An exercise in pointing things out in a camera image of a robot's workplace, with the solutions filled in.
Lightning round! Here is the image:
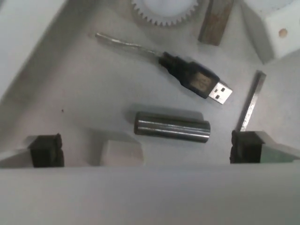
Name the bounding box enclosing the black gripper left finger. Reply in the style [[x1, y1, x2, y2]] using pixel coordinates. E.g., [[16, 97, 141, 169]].
[[0, 132, 65, 169]]

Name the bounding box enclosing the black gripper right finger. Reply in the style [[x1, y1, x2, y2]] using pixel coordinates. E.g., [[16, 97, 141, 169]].
[[229, 130, 300, 165]]

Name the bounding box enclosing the thin metal square peg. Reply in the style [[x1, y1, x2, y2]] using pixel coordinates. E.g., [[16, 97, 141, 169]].
[[236, 69, 268, 132]]

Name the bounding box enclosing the thick metal round peg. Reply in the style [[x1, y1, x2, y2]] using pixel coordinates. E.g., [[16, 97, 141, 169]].
[[133, 112, 211, 144]]

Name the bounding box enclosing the long white peg holder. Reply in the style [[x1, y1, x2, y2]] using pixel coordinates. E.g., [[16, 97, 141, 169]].
[[241, 0, 300, 65]]

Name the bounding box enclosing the small white holder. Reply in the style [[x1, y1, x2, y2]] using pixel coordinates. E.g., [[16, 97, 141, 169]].
[[100, 139, 144, 167]]

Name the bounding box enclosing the black USB plug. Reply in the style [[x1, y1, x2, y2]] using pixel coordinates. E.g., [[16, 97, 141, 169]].
[[95, 32, 233, 106]]

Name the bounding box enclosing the white medium gear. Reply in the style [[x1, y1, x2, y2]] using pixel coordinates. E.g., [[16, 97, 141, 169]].
[[130, 0, 208, 28]]

